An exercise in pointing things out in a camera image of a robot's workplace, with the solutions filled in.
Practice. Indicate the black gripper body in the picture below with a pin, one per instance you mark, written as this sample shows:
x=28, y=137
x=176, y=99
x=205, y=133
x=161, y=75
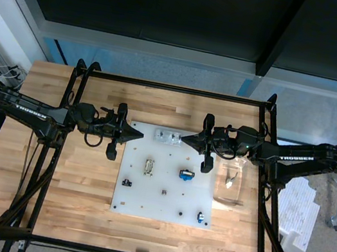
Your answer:
x=113, y=126
x=214, y=142

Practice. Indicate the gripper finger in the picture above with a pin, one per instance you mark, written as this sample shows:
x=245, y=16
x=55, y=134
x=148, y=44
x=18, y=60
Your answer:
x=130, y=129
x=197, y=137
x=129, y=136
x=197, y=144

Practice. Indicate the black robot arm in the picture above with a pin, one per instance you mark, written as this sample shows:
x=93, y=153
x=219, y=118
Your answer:
x=293, y=158
x=27, y=109

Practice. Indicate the beige connector housing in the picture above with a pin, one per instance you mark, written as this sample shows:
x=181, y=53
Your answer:
x=149, y=167

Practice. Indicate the white connector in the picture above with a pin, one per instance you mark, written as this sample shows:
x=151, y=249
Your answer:
x=228, y=185

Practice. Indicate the white taskboard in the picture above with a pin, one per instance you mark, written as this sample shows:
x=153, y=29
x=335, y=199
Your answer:
x=159, y=176

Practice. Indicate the clear acrylic block with pins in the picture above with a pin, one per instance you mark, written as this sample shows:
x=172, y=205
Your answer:
x=168, y=137

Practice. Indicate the blue and black socket block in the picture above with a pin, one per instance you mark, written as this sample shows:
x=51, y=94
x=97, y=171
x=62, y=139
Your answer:
x=186, y=175

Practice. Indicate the black clamp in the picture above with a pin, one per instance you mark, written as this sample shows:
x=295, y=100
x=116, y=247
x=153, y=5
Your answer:
x=127, y=183

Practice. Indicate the clear plastic tub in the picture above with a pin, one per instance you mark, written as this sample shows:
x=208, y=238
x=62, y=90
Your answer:
x=234, y=196

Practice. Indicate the small blue socket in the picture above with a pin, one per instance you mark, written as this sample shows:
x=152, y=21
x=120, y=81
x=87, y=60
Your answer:
x=200, y=217

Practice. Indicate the black wall post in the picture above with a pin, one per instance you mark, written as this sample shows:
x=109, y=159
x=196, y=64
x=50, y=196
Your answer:
x=278, y=37

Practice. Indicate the small white bracket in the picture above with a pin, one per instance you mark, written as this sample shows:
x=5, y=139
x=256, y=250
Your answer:
x=22, y=244

